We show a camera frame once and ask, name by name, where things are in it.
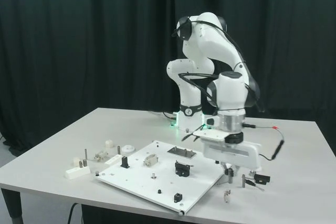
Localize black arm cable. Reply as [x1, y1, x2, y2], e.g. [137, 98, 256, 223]
[171, 16, 265, 113]

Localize thin black rod on wire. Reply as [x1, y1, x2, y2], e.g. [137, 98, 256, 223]
[243, 123, 286, 162]

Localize white rectangular holder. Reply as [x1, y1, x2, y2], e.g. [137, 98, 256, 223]
[65, 166, 91, 181]
[105, 154, 124, 166]

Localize black table cable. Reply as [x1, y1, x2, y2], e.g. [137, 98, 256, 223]
[149, 109, 180, 120]

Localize white task board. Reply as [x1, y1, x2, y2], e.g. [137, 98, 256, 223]
[94, 140, 232, 216]

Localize black plug with metal tip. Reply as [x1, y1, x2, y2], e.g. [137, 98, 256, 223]
[245, 179, 266, 191]

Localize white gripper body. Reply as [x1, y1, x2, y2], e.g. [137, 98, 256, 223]
[201, 141, 264, 170]

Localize black looped cable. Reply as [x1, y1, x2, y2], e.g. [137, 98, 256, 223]
[177, 72, 220, 104]

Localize black table leg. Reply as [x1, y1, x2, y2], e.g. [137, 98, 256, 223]
[0, 187, 21, 224]

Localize black floor cable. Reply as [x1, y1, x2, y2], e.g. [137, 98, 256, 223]
[68, 202, 81, 224]

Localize silver metal plug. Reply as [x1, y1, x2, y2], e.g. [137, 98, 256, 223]
[88, 151, 109, 162]

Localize black curtains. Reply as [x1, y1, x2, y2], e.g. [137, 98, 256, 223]
[0, 0, 336, 153]

